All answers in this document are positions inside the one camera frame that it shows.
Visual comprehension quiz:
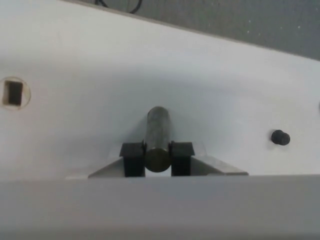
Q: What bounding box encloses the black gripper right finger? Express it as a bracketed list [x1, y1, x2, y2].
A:
[168, 141, 250, 178]

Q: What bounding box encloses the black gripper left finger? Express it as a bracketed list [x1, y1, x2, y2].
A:
[87, 141, 146, 179]

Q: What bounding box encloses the metal round peg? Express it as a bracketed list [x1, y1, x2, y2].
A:
[144, 105, 173, 174]

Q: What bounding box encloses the small black knob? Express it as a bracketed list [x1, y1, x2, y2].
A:
[270, 128, 291, 147]

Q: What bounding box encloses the white task board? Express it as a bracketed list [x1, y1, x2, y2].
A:
[0, 0, 320, 181]

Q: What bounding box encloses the black power cable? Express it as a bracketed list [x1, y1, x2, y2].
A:
[94, 0, 144, 14]

